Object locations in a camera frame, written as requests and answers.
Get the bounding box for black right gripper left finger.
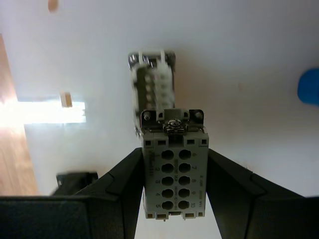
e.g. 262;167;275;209
0;147;145;239

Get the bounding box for grey HAN10E connector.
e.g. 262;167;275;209
141;108;209;221

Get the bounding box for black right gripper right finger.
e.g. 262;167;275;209
208;147;319;239

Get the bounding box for black plastic bracket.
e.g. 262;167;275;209
56;171;99;197

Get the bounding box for beige connector hub socket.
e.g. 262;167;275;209
128;49;176;136

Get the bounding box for blue plastic clamp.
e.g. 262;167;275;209
298;68;319;107

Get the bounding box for white plastic board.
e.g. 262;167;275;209
0;0;319;239

